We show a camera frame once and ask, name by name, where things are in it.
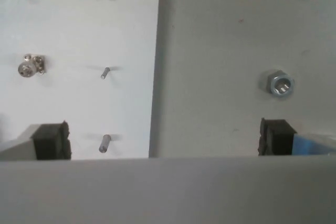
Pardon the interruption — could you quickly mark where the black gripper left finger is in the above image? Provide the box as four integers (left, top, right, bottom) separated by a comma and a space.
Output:
0, 120, 72, 161

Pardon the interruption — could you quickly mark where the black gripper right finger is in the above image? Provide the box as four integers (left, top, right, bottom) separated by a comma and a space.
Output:
258, 117, 336, 157

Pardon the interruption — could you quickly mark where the metal hex bolt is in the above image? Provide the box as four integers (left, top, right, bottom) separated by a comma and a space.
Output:
259, 68, 296, 99

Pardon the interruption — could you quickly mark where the white task board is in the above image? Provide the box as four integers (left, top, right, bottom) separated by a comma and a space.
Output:
0, 0, 162, 159

